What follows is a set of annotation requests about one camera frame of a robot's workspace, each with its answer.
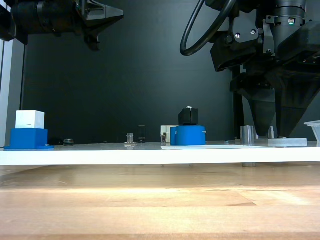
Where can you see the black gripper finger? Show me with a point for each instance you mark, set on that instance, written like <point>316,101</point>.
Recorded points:
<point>110,12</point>
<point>262,112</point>
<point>292,100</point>

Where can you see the silver metal cylinder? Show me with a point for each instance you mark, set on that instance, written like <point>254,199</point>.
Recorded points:
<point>247,136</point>

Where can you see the clear plastic tub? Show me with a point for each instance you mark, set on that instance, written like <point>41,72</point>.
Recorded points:
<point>313,132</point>

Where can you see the black clamp block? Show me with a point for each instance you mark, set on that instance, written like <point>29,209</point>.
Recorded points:
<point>188,116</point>

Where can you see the blue round holder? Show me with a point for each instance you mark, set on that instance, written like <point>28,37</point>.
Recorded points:
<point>190,136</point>

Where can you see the beige connector housing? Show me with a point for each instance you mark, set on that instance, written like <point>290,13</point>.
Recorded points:
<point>165,131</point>

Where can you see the white cube block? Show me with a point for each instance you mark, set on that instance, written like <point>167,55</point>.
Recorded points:
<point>30,120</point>

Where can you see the white board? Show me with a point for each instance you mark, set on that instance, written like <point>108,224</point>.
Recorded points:
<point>150,156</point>

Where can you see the blue square holder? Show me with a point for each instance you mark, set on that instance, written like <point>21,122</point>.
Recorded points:
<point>27,138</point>

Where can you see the small clear plastic connector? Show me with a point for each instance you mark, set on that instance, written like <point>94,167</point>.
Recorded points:
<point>130,138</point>

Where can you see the black upright post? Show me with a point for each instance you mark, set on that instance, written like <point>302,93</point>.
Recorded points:
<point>237,120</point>

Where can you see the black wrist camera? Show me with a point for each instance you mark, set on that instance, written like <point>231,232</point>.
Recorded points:
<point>232,57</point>

